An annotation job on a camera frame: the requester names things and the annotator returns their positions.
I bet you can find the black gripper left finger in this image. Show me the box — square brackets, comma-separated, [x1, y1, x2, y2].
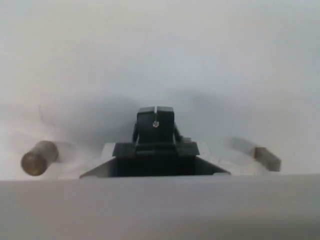
[79, 142, 138, 179]

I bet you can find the white task board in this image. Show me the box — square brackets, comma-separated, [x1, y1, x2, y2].
[0, 0, 320, 182]

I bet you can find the black D-SUB plug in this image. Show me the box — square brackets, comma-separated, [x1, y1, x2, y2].
[132, 106, 183, 177]

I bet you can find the metal square peg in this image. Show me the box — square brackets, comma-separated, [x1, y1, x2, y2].
[252, 146, 283, 173]

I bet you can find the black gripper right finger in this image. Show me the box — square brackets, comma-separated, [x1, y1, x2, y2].
[175, 141, 230, 178]

